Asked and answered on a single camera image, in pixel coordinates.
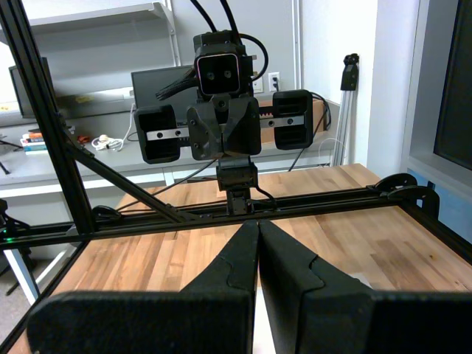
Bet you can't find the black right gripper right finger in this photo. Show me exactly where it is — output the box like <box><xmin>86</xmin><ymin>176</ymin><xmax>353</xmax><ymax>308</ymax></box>
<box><xmin>257</xmin><ymin>220</ymin><xmax>472</xmax><ymax>354</ymax></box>

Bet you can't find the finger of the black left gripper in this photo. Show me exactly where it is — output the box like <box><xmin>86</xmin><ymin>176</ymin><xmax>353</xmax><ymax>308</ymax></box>
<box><xmin>223</xmin><ymin>96</ymin><xmax>262</xmax><ymax>156</ymax></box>
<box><xmin>186</xmin><ymin>102</ymin><xmax>226</xmax><ymax>162</ymax></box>

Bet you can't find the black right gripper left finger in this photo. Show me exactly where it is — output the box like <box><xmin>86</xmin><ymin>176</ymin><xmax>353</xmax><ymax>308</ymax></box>
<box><xmin>27</xmin><ymin>220</ymin><xmax>259</xmax><ymax>354</ymax></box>

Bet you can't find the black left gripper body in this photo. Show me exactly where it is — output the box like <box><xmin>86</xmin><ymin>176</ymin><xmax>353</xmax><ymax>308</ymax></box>
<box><xmin>133</xmin><ymin>89</ymin><xmax>313</xmax><ymax>164</ymax></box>

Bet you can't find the black computer monitor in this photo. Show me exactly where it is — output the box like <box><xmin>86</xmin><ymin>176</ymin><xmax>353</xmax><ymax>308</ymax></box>
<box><xmin>9</xmin><ymin>57</ymin><xmax>56</xmax><ymax>119</ymax></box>
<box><xmin>131</xmin><ymin>66</ymin><xmax>202</xmax><ymax>111</ymax></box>

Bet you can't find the grey desk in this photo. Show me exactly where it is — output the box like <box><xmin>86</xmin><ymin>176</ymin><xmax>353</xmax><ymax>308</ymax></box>
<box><xmin>0</xmin><ymin>99</ymin><xmax>342</xmax><ymax>202</ymax></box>

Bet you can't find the stack of books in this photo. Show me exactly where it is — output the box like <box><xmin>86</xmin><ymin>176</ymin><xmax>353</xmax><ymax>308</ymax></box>
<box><xmin>20</xmin><ymin>132</ymin><xmax>49</xmax><ymax>155</ymax></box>

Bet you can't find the white table leg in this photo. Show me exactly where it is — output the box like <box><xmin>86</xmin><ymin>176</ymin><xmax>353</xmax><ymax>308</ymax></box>
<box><xmin>2</xmin><ymin>249</ymin><xmax>41</xmax><ymax>306</ymax></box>

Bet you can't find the dark window panel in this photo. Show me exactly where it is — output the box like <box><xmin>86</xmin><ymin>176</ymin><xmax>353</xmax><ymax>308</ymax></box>
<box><xmin>433</xmin><ymin>0</ymin><xmax>472</xmax><ymax>171</ymax></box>

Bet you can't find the black braided cable sleeve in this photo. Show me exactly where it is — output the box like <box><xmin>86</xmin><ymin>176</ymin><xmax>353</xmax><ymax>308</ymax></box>
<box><xmin>156</xmin><ymin>72</ymin><xmax>197</xmax><ymax>101</ymax></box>

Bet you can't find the white coiled cable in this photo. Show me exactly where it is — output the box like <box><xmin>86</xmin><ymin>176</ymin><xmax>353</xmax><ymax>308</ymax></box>
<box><xmin>91</xmin><ymin>103</ymin><xmax>138</xmax><ymax>153</ymax></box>

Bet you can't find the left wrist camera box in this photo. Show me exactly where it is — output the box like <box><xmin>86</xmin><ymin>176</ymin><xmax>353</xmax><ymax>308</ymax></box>
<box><xmin>195</xmin><ymin>53</ymin><xmax>241</xmax><ymax>97</ymax></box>

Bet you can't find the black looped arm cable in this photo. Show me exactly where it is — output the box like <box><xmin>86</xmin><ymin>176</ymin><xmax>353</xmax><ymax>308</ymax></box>
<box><xmin>238</xmin><ymin>33</ymin><xmax>269</xmax><ymax>80</ymax></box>

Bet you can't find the thin black desk cable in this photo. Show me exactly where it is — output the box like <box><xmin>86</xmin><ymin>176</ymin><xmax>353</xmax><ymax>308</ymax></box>
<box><xmin>287</xmin><ymin>91</ymin><xmax>333</xmax><ymax>173</ymax></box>

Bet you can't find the silver post with black cap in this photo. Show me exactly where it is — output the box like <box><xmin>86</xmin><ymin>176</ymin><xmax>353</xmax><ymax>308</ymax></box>
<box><xmin>333</xmin><ymin>53</ymin><xmax>361</xmax><ymax>167</ymax></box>

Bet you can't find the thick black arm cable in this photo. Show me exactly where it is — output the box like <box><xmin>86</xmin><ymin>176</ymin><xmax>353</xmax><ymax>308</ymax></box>
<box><xmin>189</xmin><ymin>0</ymin><xmax>221</xmax><ymax>34</ymax></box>
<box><xmin>220</xmin><ymin>0</ymin><xmax>240</xmax><ymax>35</ymax></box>

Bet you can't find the black aluminium frame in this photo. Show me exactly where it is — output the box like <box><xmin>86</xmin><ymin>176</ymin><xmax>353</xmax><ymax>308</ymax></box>
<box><xmin>0</xmin><ymin>0</ymin><xmax>472</xmax><ymax>354</ymax></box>

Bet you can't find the white wall shelf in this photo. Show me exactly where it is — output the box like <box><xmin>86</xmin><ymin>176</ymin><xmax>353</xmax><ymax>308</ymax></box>
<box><xmin>0</xmin><ymin>0</ymin><xmax>181</xmax><ymax>67</ymax></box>

